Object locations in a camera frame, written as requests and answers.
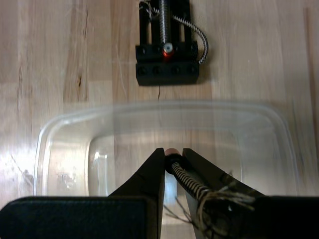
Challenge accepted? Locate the red RCA socket braided cable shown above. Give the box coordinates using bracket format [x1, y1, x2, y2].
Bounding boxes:
[139, 0, 209, 65]

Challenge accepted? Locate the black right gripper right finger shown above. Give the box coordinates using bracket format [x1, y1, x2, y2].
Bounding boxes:
[182, 148, 319, 239]

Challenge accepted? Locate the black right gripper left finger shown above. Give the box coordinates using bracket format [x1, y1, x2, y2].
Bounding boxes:
[0, 148, 166, 239]

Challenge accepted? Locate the clear plastic tub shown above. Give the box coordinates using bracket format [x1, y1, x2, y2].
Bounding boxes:
[33, 100, 301, 239]

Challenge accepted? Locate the red RCA plug braided cable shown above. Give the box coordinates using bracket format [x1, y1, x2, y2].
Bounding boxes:
[163, 148, 256, 239]

